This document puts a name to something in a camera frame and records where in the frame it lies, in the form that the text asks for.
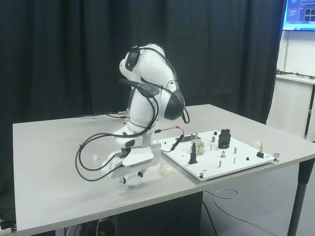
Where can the white power strip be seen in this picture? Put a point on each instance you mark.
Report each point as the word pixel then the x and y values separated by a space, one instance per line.
pixel 6 227

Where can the black table leg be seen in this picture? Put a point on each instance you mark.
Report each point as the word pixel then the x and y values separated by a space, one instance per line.
pixel 299 196

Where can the white cabinet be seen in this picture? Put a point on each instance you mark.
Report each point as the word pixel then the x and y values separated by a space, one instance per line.
pixel 290 103

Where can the black D-SUB plug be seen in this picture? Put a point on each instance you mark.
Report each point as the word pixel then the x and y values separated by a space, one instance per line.
pixel 225 138

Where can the small metal bolt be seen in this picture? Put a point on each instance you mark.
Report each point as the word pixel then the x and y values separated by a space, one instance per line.
pixel 277 155

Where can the thin black rod red tag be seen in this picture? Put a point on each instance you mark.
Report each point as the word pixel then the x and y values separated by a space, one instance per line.
pixel 177 142

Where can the metal BNC plug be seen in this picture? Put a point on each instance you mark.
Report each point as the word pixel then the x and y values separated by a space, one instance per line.
pixel 223 155

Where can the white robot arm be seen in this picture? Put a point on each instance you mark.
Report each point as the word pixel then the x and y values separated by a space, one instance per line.
pixel 147 73

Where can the black curtain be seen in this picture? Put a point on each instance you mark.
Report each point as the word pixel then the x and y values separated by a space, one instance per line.
pixel 49 49

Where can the white small gear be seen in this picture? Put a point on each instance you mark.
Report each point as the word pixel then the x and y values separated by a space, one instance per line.
pixel 95 157

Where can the blue screen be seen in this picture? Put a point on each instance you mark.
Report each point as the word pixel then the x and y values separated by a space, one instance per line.
pixel 300 14

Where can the small white plug holder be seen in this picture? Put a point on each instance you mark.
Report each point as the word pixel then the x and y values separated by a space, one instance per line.
pixel 257 144

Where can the white task board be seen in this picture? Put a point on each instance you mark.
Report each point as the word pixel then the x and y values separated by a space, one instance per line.
pixel 221 167

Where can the black tall USB plug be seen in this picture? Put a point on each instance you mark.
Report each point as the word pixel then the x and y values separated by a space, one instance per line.
pixel 193 157

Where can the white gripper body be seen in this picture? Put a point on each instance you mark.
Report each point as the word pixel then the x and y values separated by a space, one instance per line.
pixel 128 170

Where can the small white cube holder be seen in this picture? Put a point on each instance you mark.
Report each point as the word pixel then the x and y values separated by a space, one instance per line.
pixel 167 170

